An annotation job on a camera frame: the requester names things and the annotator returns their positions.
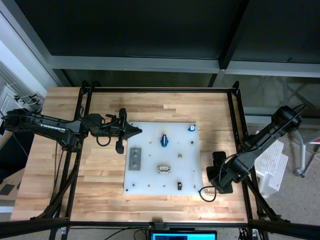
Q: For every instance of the cardboard box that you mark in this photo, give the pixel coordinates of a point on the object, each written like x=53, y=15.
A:
x=12, y=180

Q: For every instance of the black table frame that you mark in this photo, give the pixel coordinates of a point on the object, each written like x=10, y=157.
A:
x=236, y=112

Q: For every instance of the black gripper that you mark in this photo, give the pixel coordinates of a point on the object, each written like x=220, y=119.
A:
x=112, y=130
x=225, y=180

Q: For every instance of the beige connector housing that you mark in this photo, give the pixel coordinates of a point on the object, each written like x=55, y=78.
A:
x=164, y=170

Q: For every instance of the grey metal window frame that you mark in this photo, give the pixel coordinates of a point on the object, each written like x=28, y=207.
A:
x=125, y=62

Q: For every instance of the grey metal plate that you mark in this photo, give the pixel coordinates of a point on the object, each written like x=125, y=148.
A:
x=131, y=160

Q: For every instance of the white taskboard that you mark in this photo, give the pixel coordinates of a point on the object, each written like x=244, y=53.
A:
x=150, y=180

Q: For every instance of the blue white connector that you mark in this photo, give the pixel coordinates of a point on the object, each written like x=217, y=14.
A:
x=191, y=128

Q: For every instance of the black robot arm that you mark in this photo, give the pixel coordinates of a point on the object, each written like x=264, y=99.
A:
x=262, y=142
x=50, y=126

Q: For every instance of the white plastic step stool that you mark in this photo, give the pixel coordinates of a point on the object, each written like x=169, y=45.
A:
x=272, y=170

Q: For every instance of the black table camera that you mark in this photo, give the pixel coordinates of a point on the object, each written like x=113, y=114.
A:
x=158, y=223

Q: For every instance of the laptop screen blue edge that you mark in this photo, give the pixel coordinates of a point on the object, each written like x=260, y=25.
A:
x=182, y=236

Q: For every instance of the tall silver metal peg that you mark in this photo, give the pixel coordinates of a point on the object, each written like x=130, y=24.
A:
x=135, y=164

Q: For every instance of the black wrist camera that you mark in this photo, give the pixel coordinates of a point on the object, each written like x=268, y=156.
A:
x=212, y=175

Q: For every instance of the black window post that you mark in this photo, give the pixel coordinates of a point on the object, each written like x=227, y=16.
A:
x=232, y=32

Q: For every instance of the silver frame bracket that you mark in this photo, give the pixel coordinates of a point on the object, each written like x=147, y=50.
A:
x=255, y=233
x=63, y=230

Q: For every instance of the black plug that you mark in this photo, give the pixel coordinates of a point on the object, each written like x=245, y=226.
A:
x=179, y=186

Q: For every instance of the grey metal chair base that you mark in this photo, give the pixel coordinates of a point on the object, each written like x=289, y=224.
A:
x=301, y=147

